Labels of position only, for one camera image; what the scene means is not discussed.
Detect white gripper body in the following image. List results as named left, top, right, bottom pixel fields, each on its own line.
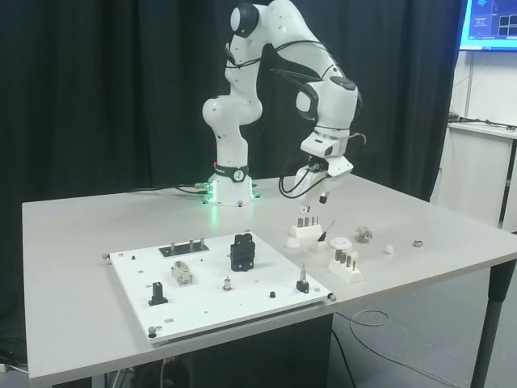
left=293, top=155, right=353, bottom=200

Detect black USB plug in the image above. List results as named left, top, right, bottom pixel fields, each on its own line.
left=317, top=220, right=336, bottom=246

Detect white peg holder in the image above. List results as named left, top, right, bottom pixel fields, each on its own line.
left=327, top=258, right=365, bottom=285
left=288, top=221, right=323, bottom=245

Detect black D-SUB plug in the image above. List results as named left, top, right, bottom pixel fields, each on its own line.
left=229, top=231, right=259, bottom=273

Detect white task board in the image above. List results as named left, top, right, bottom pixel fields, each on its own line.
left=100, top=232, right=337, bottom=347

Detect black box under table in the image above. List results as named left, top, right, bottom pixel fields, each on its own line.
left=160, top=310, right=337, bottom=388

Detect white cabinet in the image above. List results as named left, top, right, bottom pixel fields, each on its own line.
left=437, top=118, right=517, bottom=234

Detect dark table leg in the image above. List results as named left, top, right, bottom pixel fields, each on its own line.
left=471, top=257, right=517, bottom=388

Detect black curtains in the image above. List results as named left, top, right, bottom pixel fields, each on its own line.
left=0, top=0, right=472, bottom=365

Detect blue screen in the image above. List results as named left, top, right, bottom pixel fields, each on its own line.
left=459, top=0, right=517, bottom=53

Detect black looped cable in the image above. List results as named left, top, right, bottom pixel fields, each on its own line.
left=277, top=150, right=313, bottom=200

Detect black base cable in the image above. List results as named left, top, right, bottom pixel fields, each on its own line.
left=136, top=183, right=214, bottom=200

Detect grey floor cable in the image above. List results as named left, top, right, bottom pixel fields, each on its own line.
left=334, top=308, right=410, bottom=388

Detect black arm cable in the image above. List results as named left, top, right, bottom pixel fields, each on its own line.
left=225, top=36, right=337, bottom=82

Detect black floor cable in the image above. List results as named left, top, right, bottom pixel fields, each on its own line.
left=330, top=327, right=355, bottom=388

